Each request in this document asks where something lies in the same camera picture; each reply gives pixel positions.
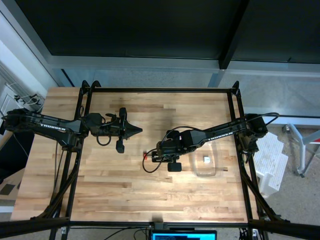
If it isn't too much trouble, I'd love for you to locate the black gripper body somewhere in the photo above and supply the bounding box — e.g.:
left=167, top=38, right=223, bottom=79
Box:
left=156, top=138, right=183, bottom=173
left=106, top=107, right=129, bottom=154

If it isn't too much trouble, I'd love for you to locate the clear plastic tub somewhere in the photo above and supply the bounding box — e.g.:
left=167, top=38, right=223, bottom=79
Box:
left=191, top=139, right=225, bottom=180

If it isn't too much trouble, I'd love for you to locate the blue laptop screen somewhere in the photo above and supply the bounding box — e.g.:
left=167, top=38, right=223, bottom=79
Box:
left=149, top=229, right=218, bottom=240

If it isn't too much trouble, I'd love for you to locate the white foam packing block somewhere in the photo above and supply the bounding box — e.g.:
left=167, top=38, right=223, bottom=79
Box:
left=252, top=132, right=292, bottom=200

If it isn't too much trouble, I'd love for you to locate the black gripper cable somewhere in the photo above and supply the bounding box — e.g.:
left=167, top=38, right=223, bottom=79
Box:
left=141, top=149, right=169, bottom=174
left=96, top=131, right=113, bottom=147

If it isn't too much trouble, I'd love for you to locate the black curved frame bracket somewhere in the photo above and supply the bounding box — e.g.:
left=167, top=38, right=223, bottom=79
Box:
left=231, top=80, right=241, bottom=96
left=80, top=79, right=90, bottom=97
left=89, top=80, right=101, bottom=94

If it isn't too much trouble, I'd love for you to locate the black table-level camera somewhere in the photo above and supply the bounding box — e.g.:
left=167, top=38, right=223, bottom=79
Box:
left=149, top=221, right=168, bottom=230

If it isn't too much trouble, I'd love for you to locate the black right shoulder cable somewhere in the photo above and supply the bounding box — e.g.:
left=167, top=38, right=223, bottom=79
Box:
left=246, top=111, right=281, bottom=127

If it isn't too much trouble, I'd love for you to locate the grey metal chair frame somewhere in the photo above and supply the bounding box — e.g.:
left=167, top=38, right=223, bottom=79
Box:
left=282, top=122, right=320, bottom=179

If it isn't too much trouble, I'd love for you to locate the black metal table frame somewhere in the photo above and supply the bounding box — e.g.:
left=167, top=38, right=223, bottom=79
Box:
left=0, top=86, right=320, bottom=240

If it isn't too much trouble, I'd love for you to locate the black wall post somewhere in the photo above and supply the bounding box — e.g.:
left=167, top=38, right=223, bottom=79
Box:
left=218, top=0, right=251, bottom=70

